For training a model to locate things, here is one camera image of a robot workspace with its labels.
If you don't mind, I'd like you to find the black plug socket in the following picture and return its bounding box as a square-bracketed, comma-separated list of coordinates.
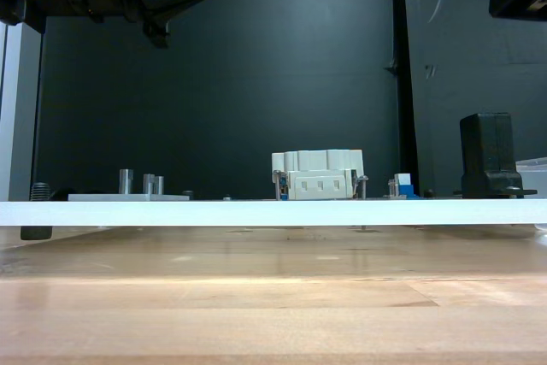
[453, 112, 538, 200]

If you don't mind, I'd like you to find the clear plastic tub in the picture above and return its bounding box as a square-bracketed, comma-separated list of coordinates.
[515, 157, 547, 233]

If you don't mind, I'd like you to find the grey metal peg plate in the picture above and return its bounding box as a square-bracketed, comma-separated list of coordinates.
[68, 192, 191, 203]

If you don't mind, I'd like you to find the beige multi-pin connector housing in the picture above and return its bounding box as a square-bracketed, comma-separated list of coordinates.
[271, 149, 369, 202]

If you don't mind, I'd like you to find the small blue white connector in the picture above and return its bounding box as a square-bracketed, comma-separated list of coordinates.
[395, 172, 416, 198]

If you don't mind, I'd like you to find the white task board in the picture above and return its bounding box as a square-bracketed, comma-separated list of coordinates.
[0, 194, 547, 227]

